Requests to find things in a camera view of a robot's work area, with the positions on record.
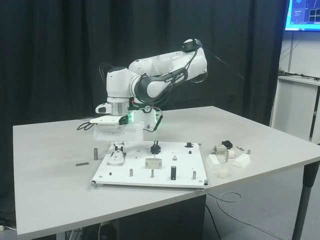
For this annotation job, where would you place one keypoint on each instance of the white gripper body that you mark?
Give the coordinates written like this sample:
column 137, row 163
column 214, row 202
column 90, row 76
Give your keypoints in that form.
column 117, row 136

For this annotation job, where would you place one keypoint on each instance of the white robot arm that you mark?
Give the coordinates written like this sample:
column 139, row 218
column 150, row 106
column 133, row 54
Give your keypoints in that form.
column 155, row 87

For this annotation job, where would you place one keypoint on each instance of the white medium gear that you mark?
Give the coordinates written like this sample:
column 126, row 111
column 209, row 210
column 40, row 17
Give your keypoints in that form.
column 119, row 154

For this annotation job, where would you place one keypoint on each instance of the white large gear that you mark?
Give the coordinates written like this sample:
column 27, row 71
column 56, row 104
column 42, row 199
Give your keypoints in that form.
column 115, row 161

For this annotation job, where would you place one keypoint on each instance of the metal round peg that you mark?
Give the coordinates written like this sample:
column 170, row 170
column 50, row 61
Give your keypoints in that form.
column 95, row 153
column 131, row 172
column 152, row 174

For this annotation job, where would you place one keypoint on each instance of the black round plug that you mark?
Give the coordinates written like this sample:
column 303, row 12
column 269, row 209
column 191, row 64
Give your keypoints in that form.
column 155, row 148

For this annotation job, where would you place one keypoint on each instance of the metal square peg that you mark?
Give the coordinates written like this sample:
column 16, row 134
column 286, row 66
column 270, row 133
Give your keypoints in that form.
column 82, row 164
column 194, row 175

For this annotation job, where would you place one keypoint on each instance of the white task board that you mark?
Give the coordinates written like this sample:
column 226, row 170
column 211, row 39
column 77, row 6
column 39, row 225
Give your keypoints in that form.
column 140, row 180

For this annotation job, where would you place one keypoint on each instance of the small metal bolt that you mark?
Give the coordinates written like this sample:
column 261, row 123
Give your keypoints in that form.
column 175, row 157
column 248, row 151

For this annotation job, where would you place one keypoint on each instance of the black USB plug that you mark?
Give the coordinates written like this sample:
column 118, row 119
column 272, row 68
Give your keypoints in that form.
column 173, row 173

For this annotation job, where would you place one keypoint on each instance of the white peg holder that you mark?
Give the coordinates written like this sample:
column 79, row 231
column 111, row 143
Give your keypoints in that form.
column 242, row 160
column 213, row 162

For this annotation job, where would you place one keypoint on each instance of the grey D-SUB plug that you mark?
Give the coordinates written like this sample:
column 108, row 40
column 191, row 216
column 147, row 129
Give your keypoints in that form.
column 219, row 149

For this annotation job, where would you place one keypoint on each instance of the black curtain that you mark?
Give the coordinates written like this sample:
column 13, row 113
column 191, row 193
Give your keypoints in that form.
column 62, row 50

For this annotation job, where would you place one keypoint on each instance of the thin metal peg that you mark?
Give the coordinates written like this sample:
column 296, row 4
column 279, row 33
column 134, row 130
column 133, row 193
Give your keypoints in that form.
column 226, row 157

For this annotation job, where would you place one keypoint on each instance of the small white holder block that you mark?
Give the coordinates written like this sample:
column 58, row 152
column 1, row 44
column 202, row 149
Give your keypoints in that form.
column 223, row 173

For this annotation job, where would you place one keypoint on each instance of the small metal plug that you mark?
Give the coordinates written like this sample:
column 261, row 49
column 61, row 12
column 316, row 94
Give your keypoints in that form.
column 240, row 148

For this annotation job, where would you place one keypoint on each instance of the white cabinet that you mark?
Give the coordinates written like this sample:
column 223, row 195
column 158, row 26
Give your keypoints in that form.
column 295, row 107

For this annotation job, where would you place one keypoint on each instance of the black table leg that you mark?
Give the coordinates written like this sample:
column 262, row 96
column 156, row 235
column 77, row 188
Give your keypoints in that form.
column 303, row 200

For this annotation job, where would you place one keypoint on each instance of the blue screen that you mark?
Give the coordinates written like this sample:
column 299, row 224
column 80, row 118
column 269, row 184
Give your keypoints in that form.
column 303, row 15

